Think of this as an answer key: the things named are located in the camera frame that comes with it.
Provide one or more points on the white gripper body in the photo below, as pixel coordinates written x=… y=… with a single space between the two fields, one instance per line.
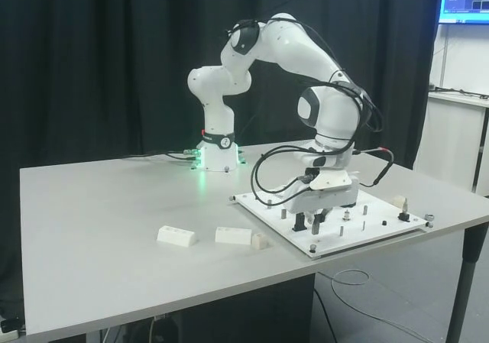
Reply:
x=328 y=198

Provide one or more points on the metal square peg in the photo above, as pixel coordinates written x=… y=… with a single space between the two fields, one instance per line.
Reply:
x=315 y=229

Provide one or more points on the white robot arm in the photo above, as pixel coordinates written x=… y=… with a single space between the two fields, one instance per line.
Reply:
x=305 y=56

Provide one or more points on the metal round peg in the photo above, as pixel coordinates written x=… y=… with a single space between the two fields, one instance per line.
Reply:
x=284 y=214

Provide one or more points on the white square-hole peg holder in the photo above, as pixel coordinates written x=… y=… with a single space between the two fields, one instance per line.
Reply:
x=233 y=236

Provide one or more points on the white round-hole peg holder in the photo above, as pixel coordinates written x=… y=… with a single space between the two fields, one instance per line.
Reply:
x=176 y=235

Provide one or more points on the metal BNC plug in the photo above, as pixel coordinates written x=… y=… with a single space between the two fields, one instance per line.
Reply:
x=347 y=215

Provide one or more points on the white task board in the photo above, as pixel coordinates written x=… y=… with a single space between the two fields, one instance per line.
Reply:
x=344 y=240

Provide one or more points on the small white holder block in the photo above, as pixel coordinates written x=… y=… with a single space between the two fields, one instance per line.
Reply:
x=399 y=199
x=259 y=241

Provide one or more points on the black plug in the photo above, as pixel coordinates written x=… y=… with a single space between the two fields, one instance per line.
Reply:
x=404 y=217

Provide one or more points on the white cabinet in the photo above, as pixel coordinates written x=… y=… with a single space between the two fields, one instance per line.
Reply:
x=454 y=140

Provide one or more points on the grey table leg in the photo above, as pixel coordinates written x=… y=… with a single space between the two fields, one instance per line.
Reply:
x=464 y=282

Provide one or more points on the black curtain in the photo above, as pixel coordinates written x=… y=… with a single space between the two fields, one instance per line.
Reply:
x=114 y=52

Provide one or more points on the white power strip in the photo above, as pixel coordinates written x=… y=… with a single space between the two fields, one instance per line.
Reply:
x=8 y=327

